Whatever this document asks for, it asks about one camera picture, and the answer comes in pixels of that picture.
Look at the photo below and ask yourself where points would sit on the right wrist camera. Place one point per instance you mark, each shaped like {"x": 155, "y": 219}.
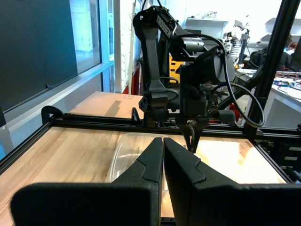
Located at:
{"x": 194, "y": 94}

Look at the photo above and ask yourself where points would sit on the clear plastic container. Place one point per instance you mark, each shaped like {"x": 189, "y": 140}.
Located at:
{"x": 124, "y": 153}

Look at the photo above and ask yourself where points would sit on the yellow drawer cabinet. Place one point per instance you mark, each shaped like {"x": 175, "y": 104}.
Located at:
{"x": 174, "y": 68}

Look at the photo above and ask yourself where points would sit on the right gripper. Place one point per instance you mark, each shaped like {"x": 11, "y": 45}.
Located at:
{"x": 221, "y": 106}

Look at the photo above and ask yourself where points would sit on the person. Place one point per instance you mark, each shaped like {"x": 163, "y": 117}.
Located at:
{"x": 292, "y": 54}

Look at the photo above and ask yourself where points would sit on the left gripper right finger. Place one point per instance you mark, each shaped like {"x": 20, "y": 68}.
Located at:
{"x": 223, "y": 204}

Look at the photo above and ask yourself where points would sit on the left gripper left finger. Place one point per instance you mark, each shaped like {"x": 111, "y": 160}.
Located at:
{"x": 94, "y": 204}

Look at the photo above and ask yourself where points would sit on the white desk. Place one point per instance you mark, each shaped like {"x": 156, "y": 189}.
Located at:
{"x": 284, "y": 106}

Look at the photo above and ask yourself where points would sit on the black frame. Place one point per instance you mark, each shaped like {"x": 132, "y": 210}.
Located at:
{"x": 94, "y": 119}

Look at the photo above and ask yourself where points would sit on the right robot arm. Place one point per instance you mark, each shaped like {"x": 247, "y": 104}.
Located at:
{"x": 150, "y": 58}

